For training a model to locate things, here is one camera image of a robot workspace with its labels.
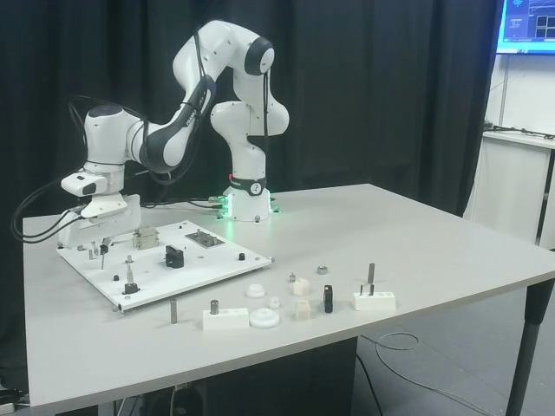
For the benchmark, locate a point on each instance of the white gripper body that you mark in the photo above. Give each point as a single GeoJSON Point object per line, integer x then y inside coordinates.
{"type": "Point", "coordinates": [130, 214]}

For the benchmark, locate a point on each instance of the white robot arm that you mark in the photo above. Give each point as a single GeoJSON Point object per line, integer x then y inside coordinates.
{"type": "Point", "coordinates": [243, 125]}

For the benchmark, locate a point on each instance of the thick metal round peg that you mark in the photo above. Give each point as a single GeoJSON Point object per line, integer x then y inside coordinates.
{"type": "Point", "coordinates": [214, 307]}

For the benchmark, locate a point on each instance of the white round peg holder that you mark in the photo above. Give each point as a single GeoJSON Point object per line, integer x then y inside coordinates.
{"type": "Point", "coordinates": [225, 321]}

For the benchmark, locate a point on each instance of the large metal square peg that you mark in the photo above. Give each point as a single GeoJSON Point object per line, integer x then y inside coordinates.
{"type": "Point", "coordinates": [371, 277]}

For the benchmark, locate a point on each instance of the white square peg holder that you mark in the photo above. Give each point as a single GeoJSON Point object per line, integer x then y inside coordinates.
{"type": "Point", "coordinates": [375, 301]}

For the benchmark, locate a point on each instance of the silver metal block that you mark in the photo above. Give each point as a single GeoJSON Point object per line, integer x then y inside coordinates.
{"type": "Point", "coordinates": [145, 239]}

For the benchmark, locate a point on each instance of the metal BNC plug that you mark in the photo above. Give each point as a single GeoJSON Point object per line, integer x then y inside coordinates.
{"type": "Point", "coordinates": [129, 268]}

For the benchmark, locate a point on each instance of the white task board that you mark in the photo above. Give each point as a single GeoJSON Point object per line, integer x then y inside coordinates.
{"type": "Point", "coordinates": [143, 281]}

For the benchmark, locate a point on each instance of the black D-SUB plug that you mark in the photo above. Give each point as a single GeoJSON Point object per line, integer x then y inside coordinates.
{"type": "Point", "coordinates": [174, 256]}

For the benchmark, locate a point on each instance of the white medium gear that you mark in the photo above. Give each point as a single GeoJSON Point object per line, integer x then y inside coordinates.
{"type": "Point", "coordinates": [255, 291]}

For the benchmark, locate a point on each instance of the white small gear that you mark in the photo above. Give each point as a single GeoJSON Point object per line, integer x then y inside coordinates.
{"type": "Point", "coordinates": [274, 302]}

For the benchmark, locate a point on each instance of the white large gear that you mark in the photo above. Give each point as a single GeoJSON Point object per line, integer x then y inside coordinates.
{"type": "Point", "coordinates": [264, 320]}

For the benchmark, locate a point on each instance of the small metal plug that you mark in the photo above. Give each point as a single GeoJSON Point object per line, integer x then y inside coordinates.
{"type": "Point", "coordinates": [292, 278]}

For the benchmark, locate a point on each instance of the white plug holder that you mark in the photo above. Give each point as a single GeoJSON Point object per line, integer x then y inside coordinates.
{"type": "Point", "coordinates": [303, 311]}
{"type": "Point", "coordinates": [301, 288]}

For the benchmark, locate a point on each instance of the metal bolt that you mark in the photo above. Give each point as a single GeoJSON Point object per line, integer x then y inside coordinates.
{"type": "Point", "coordinates": [321, 270]}

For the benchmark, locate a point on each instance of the black USB plug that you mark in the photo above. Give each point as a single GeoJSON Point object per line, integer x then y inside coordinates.
{"type": "Point", "coordinates": [328, 299]}

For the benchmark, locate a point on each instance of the black curtain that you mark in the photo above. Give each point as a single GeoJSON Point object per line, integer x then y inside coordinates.
{"type": "Point", "coordinates": [390, 108]}

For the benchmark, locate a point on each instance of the white cabinet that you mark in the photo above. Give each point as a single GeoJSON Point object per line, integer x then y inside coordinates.
{"type": "Point", "coordinates": [511, 186]}

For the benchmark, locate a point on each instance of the dark grey table leg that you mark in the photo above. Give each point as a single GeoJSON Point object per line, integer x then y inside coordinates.
{"type": "Point", "coordinates": [526, 346]}

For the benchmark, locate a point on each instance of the blue screen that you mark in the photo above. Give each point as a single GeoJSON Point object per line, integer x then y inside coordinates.
{"type": "Point", "coordinates": [529, 26]}

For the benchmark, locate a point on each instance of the white camera box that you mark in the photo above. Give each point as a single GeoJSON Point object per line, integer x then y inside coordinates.
{"type": "Point", "coordinates": [80, 184]}

